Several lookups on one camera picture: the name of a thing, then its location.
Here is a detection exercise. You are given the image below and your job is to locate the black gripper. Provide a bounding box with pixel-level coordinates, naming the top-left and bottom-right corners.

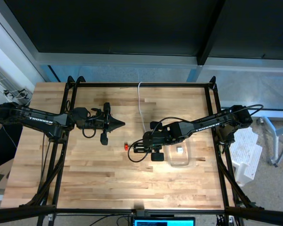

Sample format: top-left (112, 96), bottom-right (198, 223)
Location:
top-left (94, 102), bottom-right (126, 146)
top-left (142, 121), bottom-right (170, 162)

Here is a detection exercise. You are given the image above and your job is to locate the black vise with orange knob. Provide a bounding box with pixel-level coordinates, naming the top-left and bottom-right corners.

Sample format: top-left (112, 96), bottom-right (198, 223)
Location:
top-left (124, 141), bottom-right (147, 154)

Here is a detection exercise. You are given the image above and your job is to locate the clear plastic tub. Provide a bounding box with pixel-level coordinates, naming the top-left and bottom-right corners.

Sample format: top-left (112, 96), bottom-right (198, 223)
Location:
top-left (164, 135), bottom-right (196, 168)

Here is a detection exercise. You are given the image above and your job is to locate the laptop screen with blue edge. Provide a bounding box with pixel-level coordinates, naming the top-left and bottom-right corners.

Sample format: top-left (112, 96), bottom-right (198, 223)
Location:
top-left (131, 216), bottom-right (196, 226)

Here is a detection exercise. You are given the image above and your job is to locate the white plastic step stool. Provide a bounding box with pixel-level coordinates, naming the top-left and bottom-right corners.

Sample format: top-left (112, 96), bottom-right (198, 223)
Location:
top-left (228, 128), bottom-right (264, 188)

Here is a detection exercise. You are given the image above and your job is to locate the cardboard box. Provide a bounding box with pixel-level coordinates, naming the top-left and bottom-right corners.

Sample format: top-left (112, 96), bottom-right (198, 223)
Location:
top-left (0, 157), bottom-right (15, 189)

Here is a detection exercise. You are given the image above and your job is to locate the white receptacle cable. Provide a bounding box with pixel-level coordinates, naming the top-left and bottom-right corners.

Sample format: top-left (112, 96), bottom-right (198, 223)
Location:
top-left (137, 81), bottom-right (147, 133)

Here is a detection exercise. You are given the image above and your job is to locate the black aluminium frame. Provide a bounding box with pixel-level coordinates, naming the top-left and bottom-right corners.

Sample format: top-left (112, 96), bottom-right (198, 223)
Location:
top-left (0, 75), bottom-right (283, 226)

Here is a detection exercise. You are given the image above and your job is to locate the black table-level camera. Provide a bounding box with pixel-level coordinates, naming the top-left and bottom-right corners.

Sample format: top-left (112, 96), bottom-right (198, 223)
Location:
top-left (132, 204), bottom-right (149, 216)

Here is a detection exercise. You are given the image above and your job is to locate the white and black cable bundle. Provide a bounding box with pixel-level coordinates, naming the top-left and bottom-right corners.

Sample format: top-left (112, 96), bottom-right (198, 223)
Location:
top-left (3, 88), bottom-right (33, 101)

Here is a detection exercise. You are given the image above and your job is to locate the grey metal chair frame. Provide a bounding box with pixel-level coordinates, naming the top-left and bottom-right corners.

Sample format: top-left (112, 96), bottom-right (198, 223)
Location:
top-left (257, 116), bottom-right (283, 168)

